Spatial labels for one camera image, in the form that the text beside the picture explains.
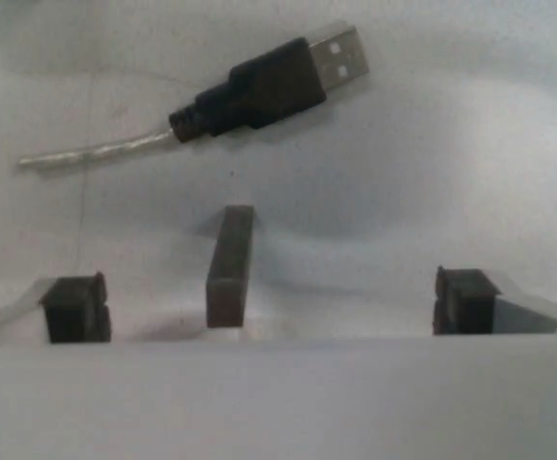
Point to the metal square peg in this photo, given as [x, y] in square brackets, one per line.
[230, 268]

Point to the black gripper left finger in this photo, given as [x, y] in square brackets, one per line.
[74, 311]

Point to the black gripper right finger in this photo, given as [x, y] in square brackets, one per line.
[470, 306]

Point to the black USB plug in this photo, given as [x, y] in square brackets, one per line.
[268, 91]

